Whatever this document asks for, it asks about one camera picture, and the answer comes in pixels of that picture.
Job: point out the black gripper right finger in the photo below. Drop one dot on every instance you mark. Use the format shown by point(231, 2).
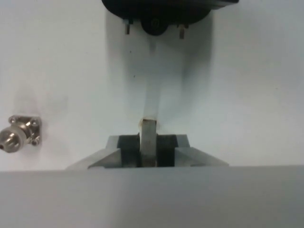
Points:
point(166, 152)

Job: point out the white task board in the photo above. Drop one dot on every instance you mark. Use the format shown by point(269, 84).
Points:
point(71, 71)

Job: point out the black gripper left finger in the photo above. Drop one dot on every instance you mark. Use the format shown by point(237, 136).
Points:
point(128, 152)

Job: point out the metal square peg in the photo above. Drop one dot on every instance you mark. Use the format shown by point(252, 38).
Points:
point(148, 142)

